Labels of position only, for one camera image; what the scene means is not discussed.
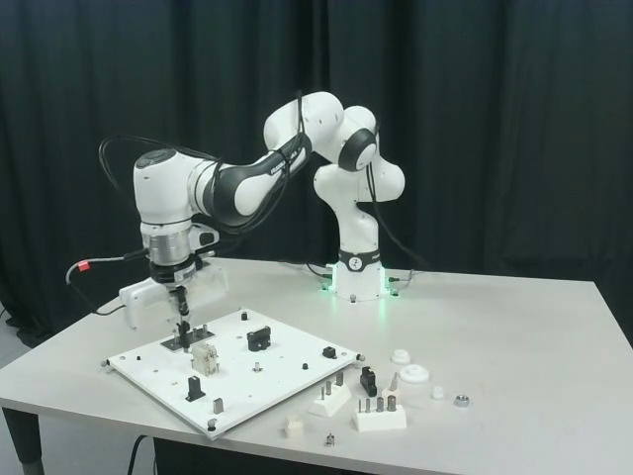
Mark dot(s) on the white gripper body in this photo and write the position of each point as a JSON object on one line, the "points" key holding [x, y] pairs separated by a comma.
{"points": [[138, 297]]}

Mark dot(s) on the black USB plug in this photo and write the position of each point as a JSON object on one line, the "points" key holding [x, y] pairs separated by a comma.
{"points": [[184, 336]]}

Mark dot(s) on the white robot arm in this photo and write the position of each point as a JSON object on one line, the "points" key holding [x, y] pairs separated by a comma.
{"points": [[356, 222]]}

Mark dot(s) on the white task board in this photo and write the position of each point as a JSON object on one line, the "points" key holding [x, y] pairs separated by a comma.
{"points": [[148, 376]]}

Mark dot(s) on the wide metal square peg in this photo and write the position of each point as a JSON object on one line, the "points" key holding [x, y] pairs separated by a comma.
{"points": [[219, 406]]}

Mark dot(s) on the dark table leg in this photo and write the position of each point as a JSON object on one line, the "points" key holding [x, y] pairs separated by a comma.
{"points": [[22, 440]]}

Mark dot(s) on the small empty white holder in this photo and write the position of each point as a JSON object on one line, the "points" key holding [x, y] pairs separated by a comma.
{"points": [[293, 426]]}

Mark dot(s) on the medium metal square peg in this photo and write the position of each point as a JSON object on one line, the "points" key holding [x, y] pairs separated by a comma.
{"points": [[328, 388]]}

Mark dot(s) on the black curtain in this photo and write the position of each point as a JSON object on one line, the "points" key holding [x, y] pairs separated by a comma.
{"points": [[49, 99]]}

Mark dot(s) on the large metal square peg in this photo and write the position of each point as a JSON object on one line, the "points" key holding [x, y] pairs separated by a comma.
{"points": [[340, 379]]}

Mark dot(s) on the white square peg holder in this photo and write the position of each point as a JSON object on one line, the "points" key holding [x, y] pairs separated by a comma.
{"points": [[331, 406]]}

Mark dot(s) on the metal BNC plug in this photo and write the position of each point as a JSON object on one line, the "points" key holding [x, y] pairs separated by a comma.
{"points": [[328, 440]]}

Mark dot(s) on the black D-SUB plug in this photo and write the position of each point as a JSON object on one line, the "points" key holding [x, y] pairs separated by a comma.
{"points": [[368, 381]]}

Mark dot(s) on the medium metal round peg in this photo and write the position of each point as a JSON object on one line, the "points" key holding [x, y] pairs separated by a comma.
{"points": [[381, 404]]}

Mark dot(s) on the white bolt holder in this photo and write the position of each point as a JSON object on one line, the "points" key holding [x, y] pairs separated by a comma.
{"points": [[388, 393]]}

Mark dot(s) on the white medium gear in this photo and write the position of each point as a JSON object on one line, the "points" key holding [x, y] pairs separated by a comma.
{"points": [[400, 357]]}

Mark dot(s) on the metal bolt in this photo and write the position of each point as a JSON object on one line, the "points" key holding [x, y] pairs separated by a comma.
{"points": [[394, 383]]}

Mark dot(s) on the white round peg holder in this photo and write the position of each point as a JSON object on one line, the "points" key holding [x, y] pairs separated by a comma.
{"points": [[381, 423]]}

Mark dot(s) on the large metal round peg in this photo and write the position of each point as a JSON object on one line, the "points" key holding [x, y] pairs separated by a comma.
{"points": [[392, 403]]}

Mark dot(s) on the white large gear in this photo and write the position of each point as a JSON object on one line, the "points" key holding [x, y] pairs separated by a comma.
{"points": [[413, 378]]}

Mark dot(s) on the white small gear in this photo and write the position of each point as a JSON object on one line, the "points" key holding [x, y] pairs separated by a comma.
{"points": [[437, 392]]}

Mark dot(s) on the metal nut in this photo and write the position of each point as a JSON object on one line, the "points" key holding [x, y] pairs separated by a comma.
{"points": [[462, 400]]}

